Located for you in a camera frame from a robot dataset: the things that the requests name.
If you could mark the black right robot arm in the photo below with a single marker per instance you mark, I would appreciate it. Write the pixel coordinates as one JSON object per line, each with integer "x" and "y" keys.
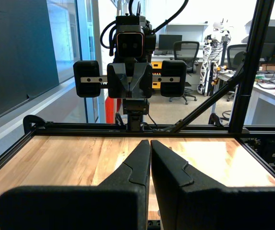
{"x": 136, "y": 107}

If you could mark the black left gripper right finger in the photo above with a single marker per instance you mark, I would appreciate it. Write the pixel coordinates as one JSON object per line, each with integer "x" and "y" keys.
{"x": 223, "y": 210}

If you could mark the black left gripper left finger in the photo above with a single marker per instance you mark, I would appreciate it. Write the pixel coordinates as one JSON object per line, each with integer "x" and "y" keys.
{"x": 79, "y": 208}

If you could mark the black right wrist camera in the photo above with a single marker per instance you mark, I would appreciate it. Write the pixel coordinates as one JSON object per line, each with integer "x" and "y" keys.
{"x": 130, "y": 45}

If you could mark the white desk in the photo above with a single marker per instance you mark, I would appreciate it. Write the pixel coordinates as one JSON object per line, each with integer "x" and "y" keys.
{"x": 251, "y": 107}
{"x": 166, "y": 57}

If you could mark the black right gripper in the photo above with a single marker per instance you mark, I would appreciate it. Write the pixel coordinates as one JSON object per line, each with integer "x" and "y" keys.
{"x": 87, "y": 72}

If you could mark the black aluminium frame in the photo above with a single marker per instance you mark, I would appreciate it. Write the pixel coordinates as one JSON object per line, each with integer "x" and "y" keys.
{"x": 79, "y": 129}

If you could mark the orange cabinet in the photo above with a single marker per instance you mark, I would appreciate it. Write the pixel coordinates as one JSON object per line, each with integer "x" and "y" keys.
{"x": 109, "y": 110}

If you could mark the black mesh office chair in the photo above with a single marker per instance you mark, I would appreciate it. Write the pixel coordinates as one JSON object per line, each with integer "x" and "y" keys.
{"x": 186, "y": 51}
{"x": 235, "y": 55}

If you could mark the black control box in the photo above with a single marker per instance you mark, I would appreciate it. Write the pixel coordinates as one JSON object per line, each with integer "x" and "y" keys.
{"x": 271, "y": 148}

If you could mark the yellow drawer cabinet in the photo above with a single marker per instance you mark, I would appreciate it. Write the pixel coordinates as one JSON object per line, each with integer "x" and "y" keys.
{"x": 156, "y": 64}

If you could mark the white robot figure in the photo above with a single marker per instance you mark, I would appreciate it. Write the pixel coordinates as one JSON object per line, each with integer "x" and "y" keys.
{"x": 206, "y": 60}

